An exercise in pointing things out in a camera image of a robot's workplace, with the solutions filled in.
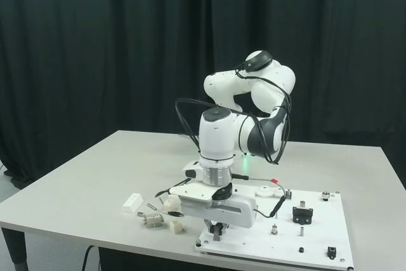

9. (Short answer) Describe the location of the white peg holder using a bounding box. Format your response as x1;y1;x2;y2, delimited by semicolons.
122;192;142;214

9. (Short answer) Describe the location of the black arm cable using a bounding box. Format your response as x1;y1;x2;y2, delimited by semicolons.
234;60;292;166

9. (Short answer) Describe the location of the black curtain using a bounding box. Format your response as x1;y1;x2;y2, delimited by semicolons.
0;0;406;188

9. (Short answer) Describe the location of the thin black rod on wire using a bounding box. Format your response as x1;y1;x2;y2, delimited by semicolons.
232;173;286;220

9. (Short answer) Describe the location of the black floor cable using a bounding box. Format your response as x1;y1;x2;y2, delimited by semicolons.
82;244;100;271

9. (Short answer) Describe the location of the black camera cable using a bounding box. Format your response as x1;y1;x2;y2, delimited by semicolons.
154;97;245;198

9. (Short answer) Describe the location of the white task board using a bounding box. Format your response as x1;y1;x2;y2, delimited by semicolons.
193;188;355;270

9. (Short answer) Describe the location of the black D-SUB plug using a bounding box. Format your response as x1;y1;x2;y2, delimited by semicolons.
291;206;314;224

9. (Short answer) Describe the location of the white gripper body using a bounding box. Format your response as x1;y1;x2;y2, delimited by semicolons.
180;188;257;230

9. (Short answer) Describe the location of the white large gear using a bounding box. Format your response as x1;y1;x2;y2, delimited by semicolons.
256;185;274;199

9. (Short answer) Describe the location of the dark grey table leg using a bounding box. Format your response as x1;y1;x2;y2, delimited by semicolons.
1;227;27;271

